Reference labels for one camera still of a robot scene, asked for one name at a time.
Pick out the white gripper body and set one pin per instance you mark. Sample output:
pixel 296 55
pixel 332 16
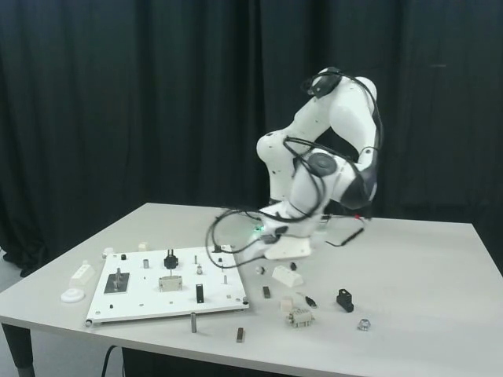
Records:
pixel 255 255

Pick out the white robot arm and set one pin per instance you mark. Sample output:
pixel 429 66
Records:
pixel 346 114

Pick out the white peg holder with holes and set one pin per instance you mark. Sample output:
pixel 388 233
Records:
pixel 82 277
pixel 288 278

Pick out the metal square peg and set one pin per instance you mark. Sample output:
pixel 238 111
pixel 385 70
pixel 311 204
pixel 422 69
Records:
pixel 240 335
pixel 266 292

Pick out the thick metal round peg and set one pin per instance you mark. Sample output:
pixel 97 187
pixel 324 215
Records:
pixel 146 262

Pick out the small white cube holder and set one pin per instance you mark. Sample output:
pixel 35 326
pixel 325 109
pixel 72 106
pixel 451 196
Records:
pixel 287 305
pixel 143 247

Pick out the black USB plug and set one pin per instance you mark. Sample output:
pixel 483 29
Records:
pixel 311 302

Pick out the beige waterproof plug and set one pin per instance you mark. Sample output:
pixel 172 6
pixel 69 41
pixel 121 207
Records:
pixel 295 317

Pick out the metal BNC plug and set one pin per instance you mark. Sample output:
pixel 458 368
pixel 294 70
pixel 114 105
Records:
pixel 200 270

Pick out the black D-SUB plug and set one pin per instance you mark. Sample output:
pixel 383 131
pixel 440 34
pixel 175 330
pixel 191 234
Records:
pixel 345 301

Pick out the black square plug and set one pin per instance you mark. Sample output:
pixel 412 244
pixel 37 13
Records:
pixel 169 260

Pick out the metal bolt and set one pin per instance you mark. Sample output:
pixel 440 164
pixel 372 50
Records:
pixel 364 324

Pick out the white task board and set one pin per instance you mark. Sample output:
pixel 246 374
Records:
pixel 149 298

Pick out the white medium gear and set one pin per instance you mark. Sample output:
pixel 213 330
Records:
pixel 108 251

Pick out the white large gear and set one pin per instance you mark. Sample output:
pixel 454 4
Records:
pixel 72 296

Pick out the black curtain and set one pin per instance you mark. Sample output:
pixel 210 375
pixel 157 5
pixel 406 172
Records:
pixel 118 98

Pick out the black table leg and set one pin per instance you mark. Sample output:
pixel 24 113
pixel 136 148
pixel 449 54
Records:
pixel 17 347

